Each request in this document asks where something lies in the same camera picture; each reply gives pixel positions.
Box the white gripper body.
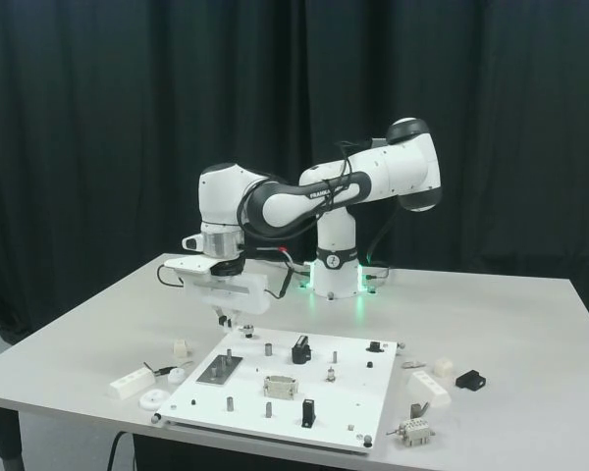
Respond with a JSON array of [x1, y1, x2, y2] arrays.
[[184, 270, 270, 316]]

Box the flat white mounting plate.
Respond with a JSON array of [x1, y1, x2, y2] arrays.
[[163, 256, 218, 274]]

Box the black tall plug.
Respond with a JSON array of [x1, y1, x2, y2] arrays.
[[290, 335, 311, 365]]

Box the white task board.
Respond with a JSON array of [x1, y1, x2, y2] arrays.
[[155, 329, 400, 455]]

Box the long white peg holder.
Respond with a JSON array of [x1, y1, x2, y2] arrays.
[[405, 371, 452, 409], [108, 369, 157, 399]]

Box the black curtains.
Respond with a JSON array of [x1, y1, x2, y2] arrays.
[[0, 0, 589, 340]]

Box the beige metal multi-pin plug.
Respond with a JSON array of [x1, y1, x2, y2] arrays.
[[385, 417, 436, 437]]

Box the black plug block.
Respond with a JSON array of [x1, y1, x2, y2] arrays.
[[455, 370, 489, 391]]

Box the black table leg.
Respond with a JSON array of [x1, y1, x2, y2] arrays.
[[0, 402, 22, 471]]

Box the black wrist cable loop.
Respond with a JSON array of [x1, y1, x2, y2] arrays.
[[157, 264, 187, 288]]

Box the black plug with short cable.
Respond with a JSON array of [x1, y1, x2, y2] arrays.
[[142, 361, 193, 378]]

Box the black base cable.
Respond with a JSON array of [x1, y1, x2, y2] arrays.
[[363, 205, 399, 288]]

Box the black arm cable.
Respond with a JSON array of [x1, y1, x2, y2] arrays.
[[237, 139, 369, 236]]

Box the black cable under table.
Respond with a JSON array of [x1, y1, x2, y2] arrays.
[[111, 430, 134, 471]]

